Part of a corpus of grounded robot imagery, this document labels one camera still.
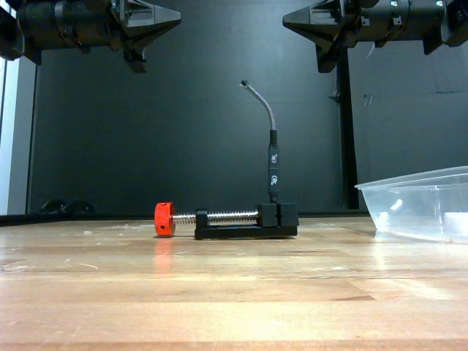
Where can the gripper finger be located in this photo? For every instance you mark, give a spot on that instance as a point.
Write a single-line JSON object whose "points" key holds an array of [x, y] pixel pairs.
{"points": [[161, 18], [316, 36], [303, 18], [150, 36]]}

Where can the clear plastic tub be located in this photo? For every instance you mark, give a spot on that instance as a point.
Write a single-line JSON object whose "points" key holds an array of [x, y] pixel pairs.
{"points": [[420, 219]]}

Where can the black clamp with orange knob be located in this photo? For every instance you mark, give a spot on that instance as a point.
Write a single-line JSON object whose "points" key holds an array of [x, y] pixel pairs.
{"points": [[241, 230]]}

